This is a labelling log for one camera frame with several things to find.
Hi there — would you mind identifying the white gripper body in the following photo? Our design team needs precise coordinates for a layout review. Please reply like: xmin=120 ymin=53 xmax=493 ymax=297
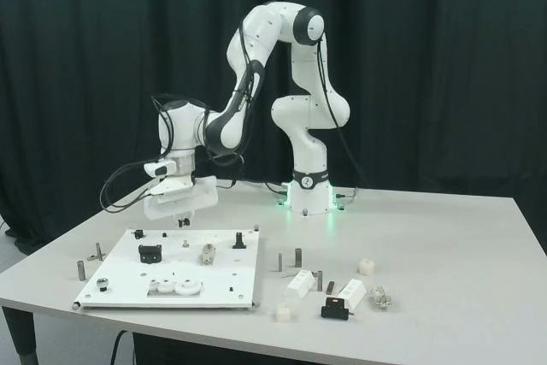
xmin=143 ymin=175 xmax=220 ymax=220

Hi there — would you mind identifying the grey metal rectangular connector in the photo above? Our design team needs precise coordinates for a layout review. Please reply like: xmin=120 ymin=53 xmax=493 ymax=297
xmin=198 ymin=244 xmax=217 ymax=267
xmin=372 ymin=286 xmax=394 ymax=310

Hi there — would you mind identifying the black stepped plug block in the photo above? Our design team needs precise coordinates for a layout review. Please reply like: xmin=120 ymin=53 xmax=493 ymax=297
xmin=321 ymin=296 xmax=350 ymax=321
xmin=137 ymin=244 xmax=163 ymax=264

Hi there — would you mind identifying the white task board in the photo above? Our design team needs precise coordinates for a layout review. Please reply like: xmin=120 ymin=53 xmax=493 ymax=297
xmin=72 ymin=224 xmax=262 ymax=310

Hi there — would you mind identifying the white large gear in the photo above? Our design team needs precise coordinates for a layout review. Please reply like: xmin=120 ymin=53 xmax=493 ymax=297
xmin=175 ymin=279 xmax=201 ymax=297

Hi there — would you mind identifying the long white holder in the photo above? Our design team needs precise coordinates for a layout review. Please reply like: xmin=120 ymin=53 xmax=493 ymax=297
xmin=339 ymin=278 xmax=368 ymax=310
xmin=284 ymin=269 xmax=317 ymax=299

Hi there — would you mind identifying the black table leg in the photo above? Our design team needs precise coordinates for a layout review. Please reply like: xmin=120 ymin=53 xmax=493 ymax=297
xmin=0 ymin=307 xmax=38 ymax=365

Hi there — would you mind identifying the black curtain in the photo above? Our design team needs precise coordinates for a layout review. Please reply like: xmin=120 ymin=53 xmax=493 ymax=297
xmin=0 ymin=0 xmax=547 ymax=250

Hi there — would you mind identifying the flat white mount plate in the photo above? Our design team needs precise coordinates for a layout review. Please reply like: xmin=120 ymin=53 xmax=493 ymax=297
xmin=147 ymin=174 xmax=192 ymax=198

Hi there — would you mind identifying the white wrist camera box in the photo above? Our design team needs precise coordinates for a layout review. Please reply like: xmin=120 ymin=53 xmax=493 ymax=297
xmin=144 ymin=159 xmax=177 ymax=178

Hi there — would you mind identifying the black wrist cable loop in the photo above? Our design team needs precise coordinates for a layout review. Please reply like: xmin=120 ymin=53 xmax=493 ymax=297
xmin=98 ymin=162 xmax=150 ymax=215

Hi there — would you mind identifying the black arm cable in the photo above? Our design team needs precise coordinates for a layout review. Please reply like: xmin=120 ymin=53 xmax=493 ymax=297
xmin=151 ymin=18 xmax=367 ymax=189

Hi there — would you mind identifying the black floor cable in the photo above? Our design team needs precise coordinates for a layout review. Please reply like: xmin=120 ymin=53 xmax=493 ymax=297
xmin=111 ymin=329 xmax=130 ymax=365

